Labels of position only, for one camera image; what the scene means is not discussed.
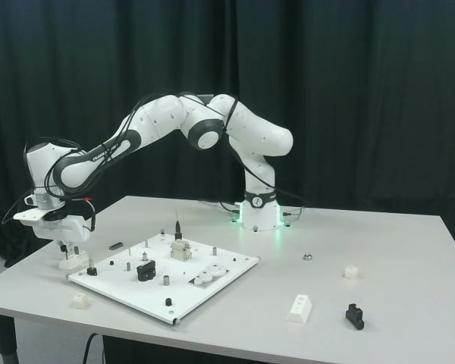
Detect black D-SUB plug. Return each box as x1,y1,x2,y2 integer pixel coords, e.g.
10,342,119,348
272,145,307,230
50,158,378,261
136,263,158,283

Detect white large gear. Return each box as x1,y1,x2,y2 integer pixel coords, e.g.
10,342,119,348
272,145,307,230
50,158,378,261
207,262,229,278

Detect white holder with holes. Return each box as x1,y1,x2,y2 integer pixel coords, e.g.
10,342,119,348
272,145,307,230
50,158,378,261
284,293,313,325

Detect dark table leg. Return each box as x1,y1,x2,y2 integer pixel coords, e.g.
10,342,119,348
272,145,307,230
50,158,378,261
0,310,17,364

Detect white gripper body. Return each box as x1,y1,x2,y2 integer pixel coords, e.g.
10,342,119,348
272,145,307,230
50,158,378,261
33,215,93,243

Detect white peg holder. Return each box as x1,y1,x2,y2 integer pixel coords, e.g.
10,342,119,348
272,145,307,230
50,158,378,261
58,253,89,271

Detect pale connector block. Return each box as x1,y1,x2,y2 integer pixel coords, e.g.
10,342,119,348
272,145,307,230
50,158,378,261
169,239,193,263

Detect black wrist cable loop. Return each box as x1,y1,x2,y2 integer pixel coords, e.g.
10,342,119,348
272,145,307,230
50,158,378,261
2,193,32,224

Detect thin black rod red tag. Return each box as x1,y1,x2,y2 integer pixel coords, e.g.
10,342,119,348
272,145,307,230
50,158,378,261
62,194,98,232

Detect black cable under table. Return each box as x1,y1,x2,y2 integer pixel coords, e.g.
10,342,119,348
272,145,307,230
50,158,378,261
84,332,108,364

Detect flat white mounting plate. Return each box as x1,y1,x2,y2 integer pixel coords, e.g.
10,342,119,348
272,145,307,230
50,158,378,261
14,209,47,221

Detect small white stepped holder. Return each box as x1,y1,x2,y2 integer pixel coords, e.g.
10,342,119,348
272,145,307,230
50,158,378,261
68,292,90,310

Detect white task board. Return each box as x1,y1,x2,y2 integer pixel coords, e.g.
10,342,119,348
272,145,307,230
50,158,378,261
67,232,261,325

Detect black curtains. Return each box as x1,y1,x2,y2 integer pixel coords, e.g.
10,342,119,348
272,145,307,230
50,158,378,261
0,0,455,269

